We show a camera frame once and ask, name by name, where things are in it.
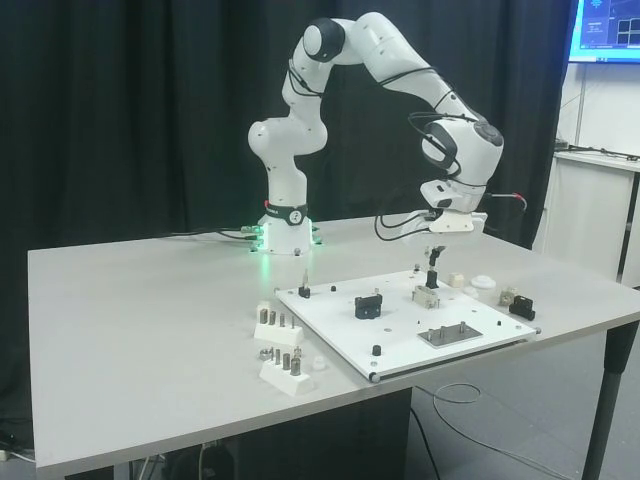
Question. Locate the black cabinet under table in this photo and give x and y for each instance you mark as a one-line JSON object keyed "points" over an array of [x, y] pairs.
{"points": [[300, 440]]}

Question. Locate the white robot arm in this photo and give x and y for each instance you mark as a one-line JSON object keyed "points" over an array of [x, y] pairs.
{"points": [[280, 140]]}

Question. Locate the dark table leg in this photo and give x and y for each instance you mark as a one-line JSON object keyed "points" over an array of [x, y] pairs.
{"points": [[615, 380]]}

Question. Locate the white cabinet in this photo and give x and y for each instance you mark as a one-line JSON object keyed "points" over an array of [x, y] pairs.
{"points": [[590, 215]]}

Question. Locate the white medium gear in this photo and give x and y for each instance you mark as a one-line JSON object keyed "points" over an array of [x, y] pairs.
{"points": [[470, 290]]}

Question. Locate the blue screen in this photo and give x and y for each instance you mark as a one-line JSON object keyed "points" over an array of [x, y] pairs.
{"points": [[607, 30]]}

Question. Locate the white task board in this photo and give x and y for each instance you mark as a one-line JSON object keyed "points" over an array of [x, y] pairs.
{"points": [[400, 320]]}

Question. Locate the white cube holder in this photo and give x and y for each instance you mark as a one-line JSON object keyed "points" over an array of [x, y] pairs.
{"points": [[456, 279]]}

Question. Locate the black USB plug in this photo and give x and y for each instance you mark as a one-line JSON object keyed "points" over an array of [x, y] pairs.
{"points": [[436, 257]]}

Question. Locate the white square peg holder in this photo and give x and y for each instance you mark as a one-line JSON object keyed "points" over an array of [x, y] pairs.
{"points": [[277, 335]]}

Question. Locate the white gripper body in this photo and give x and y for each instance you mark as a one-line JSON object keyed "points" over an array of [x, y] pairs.
{"points": [[415, 224]]}

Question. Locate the metal BNC plug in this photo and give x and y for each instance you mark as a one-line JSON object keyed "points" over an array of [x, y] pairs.
{"points": [[298, 353]]}

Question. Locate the black curtain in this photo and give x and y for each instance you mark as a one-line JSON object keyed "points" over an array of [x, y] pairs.
{"points": [[125, 125]]}

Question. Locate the white round peg holder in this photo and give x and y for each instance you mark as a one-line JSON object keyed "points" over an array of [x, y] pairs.
{"points": [[290, 384]]}

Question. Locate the white small gear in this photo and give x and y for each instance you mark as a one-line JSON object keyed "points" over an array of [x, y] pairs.
{"points": [[317, 363]]}

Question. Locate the white large gear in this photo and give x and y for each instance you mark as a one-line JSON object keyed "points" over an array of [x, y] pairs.
{"points": [[484, 282]]}

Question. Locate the metal round peg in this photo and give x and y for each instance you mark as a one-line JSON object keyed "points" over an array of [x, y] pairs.
{"points": [[277, 360], [287, 363], [298, 369]]}

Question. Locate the black Ethernet plug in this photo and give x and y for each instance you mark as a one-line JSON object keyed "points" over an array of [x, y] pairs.
{"points": [[522, 307]]}

